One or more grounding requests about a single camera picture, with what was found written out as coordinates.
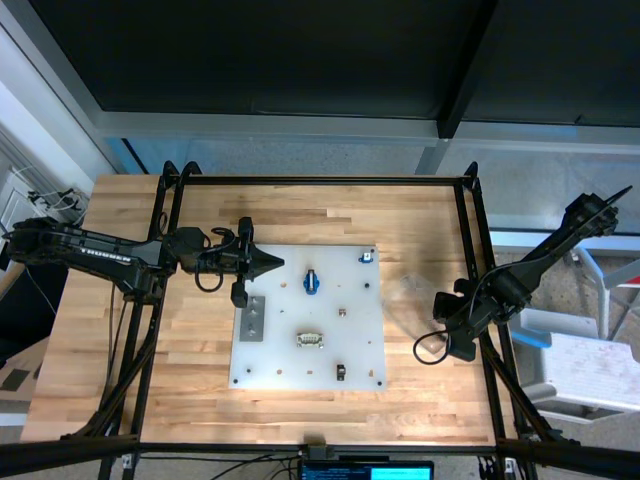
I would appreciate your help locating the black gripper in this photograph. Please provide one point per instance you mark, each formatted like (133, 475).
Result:
(245, 260)
(462, 325)

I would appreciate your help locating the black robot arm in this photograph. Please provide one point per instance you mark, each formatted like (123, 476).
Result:
(540, 260)
(100, 255)

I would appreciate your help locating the large blue connector holder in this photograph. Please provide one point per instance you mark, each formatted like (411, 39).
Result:
(311, 283)

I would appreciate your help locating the small blue connector holder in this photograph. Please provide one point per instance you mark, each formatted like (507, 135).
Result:
(366, 257)

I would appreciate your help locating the clear plastic tub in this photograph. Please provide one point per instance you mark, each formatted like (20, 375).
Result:
(407, 305)

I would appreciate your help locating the grey metal plate with pegs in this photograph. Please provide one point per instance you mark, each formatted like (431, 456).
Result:
(251, 320)

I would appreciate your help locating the white plastic board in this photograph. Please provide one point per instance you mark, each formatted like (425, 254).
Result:
(280, 345)

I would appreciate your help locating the white step stool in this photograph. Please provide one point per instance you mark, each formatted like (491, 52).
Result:
(590, 370)

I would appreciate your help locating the laptop screen with blue edge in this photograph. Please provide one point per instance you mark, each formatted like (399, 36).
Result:
(365, 471)

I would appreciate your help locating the brown cardboard box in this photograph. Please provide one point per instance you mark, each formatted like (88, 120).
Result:
(22, 367)

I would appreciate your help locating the black metal frame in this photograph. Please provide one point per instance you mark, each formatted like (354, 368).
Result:
(320, 179)

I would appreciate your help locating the black table-level camera box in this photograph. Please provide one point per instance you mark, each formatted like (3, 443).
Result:
(316, 450)

